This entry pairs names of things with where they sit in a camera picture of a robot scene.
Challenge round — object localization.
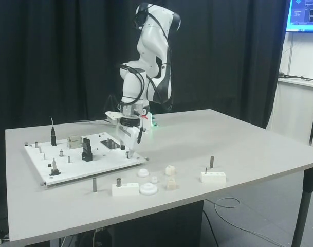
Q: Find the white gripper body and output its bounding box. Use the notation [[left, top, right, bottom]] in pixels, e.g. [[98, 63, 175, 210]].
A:
[[117, 125, 144, 150]]

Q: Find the white large gear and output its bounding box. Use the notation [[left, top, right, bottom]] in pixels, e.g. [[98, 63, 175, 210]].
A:
[[139, 183, 159, 197]]

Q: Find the white peg holder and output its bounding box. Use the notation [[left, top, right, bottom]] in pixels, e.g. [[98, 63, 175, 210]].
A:
[[111, 182, 141, 198], [199, 171, 228, 184]]

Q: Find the black D-SUB plug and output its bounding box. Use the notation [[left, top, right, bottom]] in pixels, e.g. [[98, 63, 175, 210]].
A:
[[81, 137, 94, 162]]

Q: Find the white task board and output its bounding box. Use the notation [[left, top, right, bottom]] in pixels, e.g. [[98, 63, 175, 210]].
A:
[[24, 130, 150, 186]]

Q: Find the metal waterproof plug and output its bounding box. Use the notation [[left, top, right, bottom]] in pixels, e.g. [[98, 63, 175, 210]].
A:
[[50, 158, 61, 177]]

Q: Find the black curtain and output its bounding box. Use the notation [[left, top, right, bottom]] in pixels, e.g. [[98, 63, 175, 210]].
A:
[[0, 0, 292, 131]]

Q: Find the white cabinet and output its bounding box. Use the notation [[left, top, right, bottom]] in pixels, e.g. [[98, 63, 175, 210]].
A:
[[268, 76, 313, 149]]

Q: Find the black table leg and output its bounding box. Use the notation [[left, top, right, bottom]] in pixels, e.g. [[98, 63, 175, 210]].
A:
[[291, 164, 313, 247]]

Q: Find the blue screen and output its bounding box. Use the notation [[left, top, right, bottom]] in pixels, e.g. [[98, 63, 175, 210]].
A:
[[285, 0, 313, 33]]

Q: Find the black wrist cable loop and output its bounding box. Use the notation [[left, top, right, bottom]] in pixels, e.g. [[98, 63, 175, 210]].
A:
[[119, 63, 147, 104]]

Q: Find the black plug with pale cable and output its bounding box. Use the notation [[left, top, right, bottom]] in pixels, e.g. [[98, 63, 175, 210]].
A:
[[49, 117, 57, 147]]

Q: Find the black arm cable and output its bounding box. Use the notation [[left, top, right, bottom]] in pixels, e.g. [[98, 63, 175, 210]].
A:
[[143, 5, 175, 111]]

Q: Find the grey floor cable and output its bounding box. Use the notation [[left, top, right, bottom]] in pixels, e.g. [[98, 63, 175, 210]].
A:
[[214, 197, 293, 247]]

